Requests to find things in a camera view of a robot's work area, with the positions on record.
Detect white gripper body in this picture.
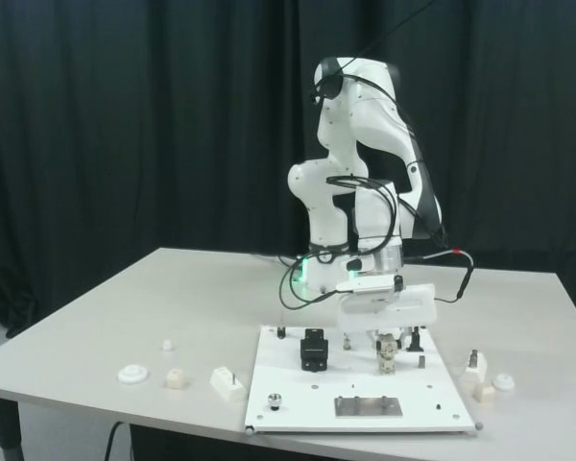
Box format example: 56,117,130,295
335,282,437,333

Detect black looped wrist cable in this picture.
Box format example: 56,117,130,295
276,256,347,311

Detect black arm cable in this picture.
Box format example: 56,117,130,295
309,0,448,246

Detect long white peg holder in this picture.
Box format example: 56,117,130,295
209,367,245,401

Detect flat white mounting plate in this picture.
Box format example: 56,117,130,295
335,278,402,294

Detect white peg holder block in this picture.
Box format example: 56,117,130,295
463,352,489,385

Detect thin black rod on wire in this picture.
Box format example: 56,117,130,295
405,248,476,304

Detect black D-SUB plug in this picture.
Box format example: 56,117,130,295
300,328,328,374

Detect white large gear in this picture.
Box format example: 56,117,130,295
117,364,150,385

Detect black under-table cabinet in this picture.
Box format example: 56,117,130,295
129,422,486,461

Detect black curtains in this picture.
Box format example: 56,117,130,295
0,0,576,340

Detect black floor cable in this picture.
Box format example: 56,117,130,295
106,421,132,461

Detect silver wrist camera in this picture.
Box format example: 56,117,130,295
357,274,405,293

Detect white task board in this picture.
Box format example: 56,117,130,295
242,324,477,424

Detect black table leg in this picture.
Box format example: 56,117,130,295
0,396,20,461

